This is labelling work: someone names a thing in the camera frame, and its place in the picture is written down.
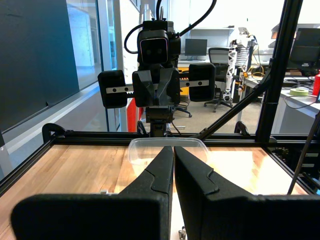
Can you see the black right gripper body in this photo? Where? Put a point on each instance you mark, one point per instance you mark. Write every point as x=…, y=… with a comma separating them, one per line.
x=202, y=75

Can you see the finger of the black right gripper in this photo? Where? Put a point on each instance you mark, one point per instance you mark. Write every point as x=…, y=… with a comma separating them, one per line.
x=142, y=90
x=170, y=87

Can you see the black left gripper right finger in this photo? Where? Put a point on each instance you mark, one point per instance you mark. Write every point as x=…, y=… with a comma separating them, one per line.
x=237, y=217

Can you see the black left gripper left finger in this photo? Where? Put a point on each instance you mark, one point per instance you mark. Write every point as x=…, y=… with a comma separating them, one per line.
x=100, y=217

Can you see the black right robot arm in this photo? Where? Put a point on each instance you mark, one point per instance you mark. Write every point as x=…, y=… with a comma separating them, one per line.
x=160, y=120

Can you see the yellow cabinet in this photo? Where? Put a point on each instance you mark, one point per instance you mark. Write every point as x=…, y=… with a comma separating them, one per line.
x=184, y=93

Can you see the black office chair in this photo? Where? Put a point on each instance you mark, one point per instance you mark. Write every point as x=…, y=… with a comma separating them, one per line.
x=220, y=55

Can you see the red panel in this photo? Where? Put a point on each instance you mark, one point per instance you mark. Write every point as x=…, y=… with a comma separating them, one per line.
x=131, y=115

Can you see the black computer monitor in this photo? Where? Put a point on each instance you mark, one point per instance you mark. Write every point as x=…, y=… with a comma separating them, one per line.
x=307, y=47
x=196, y=47

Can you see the white black striped robot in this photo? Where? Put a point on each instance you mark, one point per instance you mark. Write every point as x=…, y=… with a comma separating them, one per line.
x=241, y=53

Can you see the clear plastic tub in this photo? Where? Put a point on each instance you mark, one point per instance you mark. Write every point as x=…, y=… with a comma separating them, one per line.
x=140, y=152

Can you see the green tape roll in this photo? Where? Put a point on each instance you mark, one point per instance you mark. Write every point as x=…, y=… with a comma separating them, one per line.
x=298, y=92

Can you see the red bottle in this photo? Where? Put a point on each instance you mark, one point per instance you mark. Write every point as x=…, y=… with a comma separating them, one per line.
x=317, y=85

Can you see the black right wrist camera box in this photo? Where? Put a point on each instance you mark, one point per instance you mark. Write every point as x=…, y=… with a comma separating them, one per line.
x=153, y=50

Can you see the black aluminium frame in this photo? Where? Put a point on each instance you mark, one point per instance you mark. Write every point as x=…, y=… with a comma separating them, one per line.
x=275, y=75

